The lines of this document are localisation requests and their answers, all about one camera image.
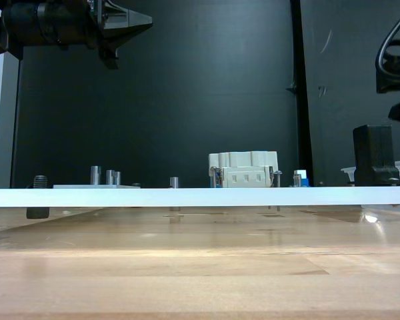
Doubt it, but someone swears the thick steel bar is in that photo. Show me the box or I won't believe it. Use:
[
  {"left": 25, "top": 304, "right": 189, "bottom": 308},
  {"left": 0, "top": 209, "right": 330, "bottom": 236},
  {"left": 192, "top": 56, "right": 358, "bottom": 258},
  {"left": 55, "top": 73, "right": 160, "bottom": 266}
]
[{"left": 90, "top": 165, "right": 103, "bottom": 186}]

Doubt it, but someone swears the white taskboard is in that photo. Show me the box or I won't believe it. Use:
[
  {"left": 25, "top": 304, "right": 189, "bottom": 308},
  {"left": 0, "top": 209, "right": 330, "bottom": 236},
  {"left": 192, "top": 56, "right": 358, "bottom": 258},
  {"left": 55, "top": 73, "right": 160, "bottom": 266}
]
[{"left": 0, "top": 187, "right": 400, "bottom": 209}]

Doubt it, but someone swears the blue white terminal block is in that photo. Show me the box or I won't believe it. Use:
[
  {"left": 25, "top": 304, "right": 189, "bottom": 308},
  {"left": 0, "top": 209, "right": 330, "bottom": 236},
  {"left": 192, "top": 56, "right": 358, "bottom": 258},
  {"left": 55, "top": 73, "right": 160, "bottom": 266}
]
[{"left": 293, "top": 169, "right": 311, "bottom": 188}]

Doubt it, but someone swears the flat white plate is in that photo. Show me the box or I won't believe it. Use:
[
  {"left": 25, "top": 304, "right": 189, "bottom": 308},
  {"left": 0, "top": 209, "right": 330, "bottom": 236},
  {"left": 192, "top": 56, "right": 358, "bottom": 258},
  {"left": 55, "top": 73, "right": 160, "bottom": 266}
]
[{"left": 52, "top": 184, "right": 141, "bottom": 190}]

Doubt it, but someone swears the large white connector housing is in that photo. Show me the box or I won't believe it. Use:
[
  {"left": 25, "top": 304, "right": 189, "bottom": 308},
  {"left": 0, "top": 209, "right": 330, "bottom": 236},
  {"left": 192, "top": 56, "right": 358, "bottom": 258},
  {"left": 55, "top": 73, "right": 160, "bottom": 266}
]
[{"left": 208, "top": 150, "right": 279, "bottom": 188}]

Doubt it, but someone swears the white connector insert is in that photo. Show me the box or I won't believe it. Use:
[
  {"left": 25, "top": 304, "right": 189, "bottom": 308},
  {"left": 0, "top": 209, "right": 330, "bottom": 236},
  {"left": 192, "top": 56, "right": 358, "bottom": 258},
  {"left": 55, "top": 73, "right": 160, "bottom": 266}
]
[{"left": 221, "top": 166, "right": 271, "bottom": 189}]

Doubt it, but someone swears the black rubber board foot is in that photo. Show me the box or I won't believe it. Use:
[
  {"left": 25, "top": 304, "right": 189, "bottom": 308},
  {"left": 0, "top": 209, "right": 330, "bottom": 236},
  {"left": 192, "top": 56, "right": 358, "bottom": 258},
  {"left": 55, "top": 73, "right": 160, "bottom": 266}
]
[{"left": 25, "top": 207, "right": 51, "bottom": 220}]

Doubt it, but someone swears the looped black arm cable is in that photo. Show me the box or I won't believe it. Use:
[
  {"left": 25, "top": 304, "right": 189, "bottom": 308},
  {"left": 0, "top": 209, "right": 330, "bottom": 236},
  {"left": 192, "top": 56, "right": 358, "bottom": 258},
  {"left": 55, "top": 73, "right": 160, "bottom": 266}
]
[{"left": 375, "top": 2, "right": 400, "bottom": 76}]

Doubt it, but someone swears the tall black mount block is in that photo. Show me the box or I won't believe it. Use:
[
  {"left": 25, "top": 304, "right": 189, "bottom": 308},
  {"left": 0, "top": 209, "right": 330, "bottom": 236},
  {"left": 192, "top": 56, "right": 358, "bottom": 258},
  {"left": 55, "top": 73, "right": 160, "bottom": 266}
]
[{"left": 352, "top": 123, "right": 400, "bottom": 187}]

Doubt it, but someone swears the black aluminium frame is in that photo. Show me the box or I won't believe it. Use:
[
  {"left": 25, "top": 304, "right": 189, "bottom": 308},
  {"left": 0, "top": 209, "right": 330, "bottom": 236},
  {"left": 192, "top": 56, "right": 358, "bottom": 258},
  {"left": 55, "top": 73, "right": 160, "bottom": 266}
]
[{"left": 285, "top": 0, "right": 317, "bottom": 188}]

